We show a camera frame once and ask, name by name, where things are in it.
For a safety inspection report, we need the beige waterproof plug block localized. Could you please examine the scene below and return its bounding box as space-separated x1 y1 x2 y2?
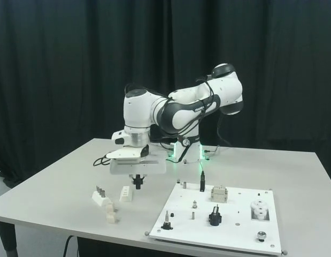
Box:
210 186 227 202

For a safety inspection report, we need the dark table leg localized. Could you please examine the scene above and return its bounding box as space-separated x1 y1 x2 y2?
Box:
0 220 18 257

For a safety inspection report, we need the black curtain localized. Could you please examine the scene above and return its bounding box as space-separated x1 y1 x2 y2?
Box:
0 0 331 190

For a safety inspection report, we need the white peg holder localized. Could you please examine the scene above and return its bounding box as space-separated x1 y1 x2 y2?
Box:
91 188 113 207

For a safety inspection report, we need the black plug with short cable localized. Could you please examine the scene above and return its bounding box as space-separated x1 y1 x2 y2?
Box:
199 165 207 192

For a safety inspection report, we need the white holder with holes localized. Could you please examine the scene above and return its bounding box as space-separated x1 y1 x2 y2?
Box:
119 185 135 202

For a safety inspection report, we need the small cream plug holder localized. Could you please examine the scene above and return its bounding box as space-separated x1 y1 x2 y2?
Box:
105 202 120 214
105 211 120 224

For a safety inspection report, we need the white task board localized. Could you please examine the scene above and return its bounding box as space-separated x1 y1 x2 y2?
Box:
144 179 286 255

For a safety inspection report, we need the black floor cable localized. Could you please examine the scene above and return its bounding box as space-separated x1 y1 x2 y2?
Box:
64 235 79 257

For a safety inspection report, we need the grey base cable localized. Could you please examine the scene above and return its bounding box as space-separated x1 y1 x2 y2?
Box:
203 145 222 155

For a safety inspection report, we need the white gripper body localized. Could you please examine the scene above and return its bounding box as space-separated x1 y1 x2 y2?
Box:
109 157 167 176

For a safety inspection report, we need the metal bolt with black base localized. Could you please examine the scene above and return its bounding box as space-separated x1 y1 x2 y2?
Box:
160 210 174 231

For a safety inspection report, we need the black connector block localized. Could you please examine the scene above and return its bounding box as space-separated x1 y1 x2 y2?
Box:
208 206 223 226

